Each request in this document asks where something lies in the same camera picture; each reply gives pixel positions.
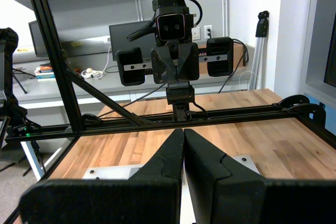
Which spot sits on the white table leg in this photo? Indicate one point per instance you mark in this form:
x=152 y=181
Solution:
x=31 y=158

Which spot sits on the white wall outlet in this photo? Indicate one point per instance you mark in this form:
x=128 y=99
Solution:
x=208 y=31
x=195 y=33

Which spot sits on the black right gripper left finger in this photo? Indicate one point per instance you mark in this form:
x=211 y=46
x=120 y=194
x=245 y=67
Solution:
x=105 y=203

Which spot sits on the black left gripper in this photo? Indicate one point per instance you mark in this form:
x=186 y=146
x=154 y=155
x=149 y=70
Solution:
x=131 y=77

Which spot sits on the silver post with black mount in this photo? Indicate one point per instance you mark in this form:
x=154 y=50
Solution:
x=262 y=27

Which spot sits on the stack of books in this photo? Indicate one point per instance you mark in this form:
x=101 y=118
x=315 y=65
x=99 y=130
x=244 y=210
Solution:
x=44 y=73

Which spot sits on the black computer monitor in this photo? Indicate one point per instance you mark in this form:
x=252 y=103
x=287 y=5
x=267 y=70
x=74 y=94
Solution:
x=35 y=40
x=123 y=40

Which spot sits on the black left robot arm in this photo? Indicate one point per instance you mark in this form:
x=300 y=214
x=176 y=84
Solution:
x=179 y=95

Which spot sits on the dark glass window panel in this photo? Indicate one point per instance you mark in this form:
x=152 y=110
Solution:
x=330 y=51

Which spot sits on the white board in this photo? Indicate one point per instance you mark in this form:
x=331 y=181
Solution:
x=110 y=172

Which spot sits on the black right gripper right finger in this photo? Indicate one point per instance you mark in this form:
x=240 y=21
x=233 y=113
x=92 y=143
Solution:
x=249 y=203

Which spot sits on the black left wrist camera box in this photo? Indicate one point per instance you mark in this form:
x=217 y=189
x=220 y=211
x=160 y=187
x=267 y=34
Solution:
x=170 y=27

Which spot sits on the grey desk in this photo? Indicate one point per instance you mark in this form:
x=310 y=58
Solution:
x=110 y=83

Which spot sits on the black aluminium frame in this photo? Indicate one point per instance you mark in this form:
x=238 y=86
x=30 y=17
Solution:
x=53 y=51

